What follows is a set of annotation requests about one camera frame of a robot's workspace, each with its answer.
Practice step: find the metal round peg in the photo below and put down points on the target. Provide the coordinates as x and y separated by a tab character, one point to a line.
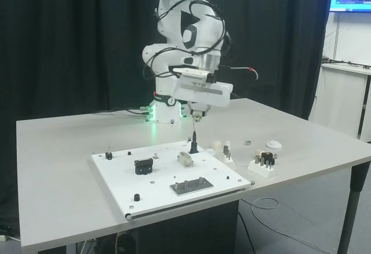
256	160

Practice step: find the white task board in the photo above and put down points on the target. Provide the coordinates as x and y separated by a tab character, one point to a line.
150	193

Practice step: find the white peg holder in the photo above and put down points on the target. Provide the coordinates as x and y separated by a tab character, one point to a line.
226	162
262	172

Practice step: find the cream hollow square holder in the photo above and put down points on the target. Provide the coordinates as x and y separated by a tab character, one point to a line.
216	145

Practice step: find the black D-SUB plug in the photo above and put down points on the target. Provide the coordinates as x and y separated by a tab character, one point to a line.
269	157

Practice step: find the white large gear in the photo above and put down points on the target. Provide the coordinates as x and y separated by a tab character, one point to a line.
274	145

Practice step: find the white power strip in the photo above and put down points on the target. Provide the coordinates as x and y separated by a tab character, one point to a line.
3	238

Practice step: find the dark grey table leg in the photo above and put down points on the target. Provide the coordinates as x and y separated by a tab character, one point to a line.
352	207

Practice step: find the metal BNC plug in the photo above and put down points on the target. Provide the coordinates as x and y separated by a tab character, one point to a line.
276	157

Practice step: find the white small gear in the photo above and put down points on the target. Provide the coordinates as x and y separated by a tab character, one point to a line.
228	143

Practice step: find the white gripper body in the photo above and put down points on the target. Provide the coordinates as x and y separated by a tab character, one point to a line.
203	97

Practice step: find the metal square peg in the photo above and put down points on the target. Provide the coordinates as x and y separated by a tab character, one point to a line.
228	153
225	150

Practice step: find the metal bolt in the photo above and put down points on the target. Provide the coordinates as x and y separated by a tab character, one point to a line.
247	143

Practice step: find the black box under table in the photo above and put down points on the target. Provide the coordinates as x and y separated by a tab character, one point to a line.
188	230

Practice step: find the cream small holder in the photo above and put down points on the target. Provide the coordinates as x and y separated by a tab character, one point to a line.
258	153

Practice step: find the white cabinet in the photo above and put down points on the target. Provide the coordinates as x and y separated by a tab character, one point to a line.
339	100

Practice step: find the grey waterproof plug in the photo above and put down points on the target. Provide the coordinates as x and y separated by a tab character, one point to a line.
197	116

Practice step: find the black curtain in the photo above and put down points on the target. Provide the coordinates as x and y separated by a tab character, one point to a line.
72	48

